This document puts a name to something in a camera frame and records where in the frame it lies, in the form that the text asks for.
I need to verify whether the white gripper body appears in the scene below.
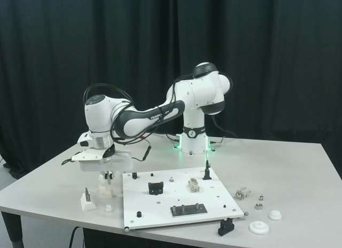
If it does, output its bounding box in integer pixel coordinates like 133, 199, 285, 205
79, 151, 134, 174

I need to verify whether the cream plug holder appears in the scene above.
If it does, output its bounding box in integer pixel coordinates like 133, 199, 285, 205
98, 184, 115, 198

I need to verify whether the flat white mounting plate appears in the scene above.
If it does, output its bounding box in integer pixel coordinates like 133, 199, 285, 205
71, 150, 104, 162

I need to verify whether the thin black rod red tag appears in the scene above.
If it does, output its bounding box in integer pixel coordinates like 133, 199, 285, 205
133, 136, 152, 161

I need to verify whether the white round peg holder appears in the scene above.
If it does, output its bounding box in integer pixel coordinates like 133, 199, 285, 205
80, 196, 97, 212

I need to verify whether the white task board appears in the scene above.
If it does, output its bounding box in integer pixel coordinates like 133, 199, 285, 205
121, 166, 246, 229

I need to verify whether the black waterproof plug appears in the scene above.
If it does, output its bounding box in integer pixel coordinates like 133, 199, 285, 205
203, 151, 213, 181

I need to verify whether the dark table leg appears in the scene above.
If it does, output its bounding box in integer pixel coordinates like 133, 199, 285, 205
1, 210, 22, 248

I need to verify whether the black D-SUB plug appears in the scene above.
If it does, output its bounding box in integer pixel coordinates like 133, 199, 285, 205
217, 218, 236, 237

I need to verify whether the black curtain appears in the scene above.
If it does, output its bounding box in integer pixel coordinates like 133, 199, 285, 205
0, 0, 342, 165

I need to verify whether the beige metal connector block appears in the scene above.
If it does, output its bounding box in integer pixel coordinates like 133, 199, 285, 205
234, 188, 252, 200

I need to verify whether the white large gear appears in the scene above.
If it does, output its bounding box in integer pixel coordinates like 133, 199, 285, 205
248, 220, 269, 236

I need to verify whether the silver wrist ring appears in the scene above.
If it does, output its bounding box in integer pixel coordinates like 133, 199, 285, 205
92, 135, 110, 149

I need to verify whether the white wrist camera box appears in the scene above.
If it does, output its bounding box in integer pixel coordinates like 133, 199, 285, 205
77, 134, 93, 149

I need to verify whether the black base cable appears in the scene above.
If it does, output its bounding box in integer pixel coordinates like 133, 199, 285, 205
160, 132, 183, 142
211, 114, 238, 139

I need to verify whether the black hanging cable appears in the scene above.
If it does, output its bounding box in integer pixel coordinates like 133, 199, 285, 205
69, 226, 81, 248

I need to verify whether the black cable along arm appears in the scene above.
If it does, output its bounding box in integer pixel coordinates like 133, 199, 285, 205
83, 74, 196, 146

